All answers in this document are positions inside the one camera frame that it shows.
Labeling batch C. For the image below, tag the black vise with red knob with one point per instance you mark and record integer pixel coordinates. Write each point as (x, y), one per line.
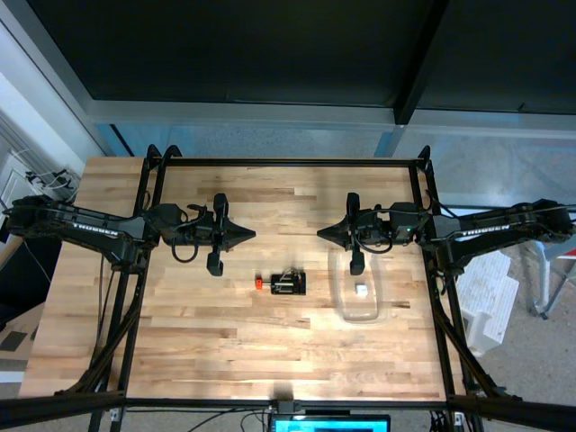
(276, 290)

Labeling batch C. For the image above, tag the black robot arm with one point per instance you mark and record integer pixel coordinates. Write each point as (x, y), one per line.
(481, 231)
(94, 227)

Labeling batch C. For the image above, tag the brown cardboard box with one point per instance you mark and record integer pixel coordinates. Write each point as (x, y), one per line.
(27, 315)

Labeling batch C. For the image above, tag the small black camera mount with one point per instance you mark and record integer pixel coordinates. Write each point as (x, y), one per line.
(285, 406)

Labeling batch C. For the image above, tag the red and white object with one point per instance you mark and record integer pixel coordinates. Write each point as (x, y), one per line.
(569, 252)

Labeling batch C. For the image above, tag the white foam packing piece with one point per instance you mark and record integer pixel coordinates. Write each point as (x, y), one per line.
(486, 306)

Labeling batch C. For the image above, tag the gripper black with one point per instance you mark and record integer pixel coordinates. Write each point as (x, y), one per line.
(354, 233)
(219, 234)

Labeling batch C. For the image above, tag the black flat pad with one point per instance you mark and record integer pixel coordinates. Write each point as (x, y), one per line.
(11, 341)

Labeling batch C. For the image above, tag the laptop with blue screen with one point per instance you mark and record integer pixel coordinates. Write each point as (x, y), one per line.
(328, 425)

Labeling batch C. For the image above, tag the white foam block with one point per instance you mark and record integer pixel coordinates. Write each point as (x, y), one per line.
(361, 290)

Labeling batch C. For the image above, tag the black bulky case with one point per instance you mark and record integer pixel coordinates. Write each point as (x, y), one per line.
(22, 288)

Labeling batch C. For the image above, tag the black vertical post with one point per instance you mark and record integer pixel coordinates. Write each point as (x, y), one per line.
(418, 81)

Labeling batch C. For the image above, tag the clear plastic tub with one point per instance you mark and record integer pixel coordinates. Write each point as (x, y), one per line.
(360, 315)

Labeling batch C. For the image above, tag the grey metal chair frame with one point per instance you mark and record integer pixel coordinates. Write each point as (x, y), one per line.
(544, 279)

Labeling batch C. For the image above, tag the black aluminium frame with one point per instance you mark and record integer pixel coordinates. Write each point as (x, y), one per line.
(288, 162)

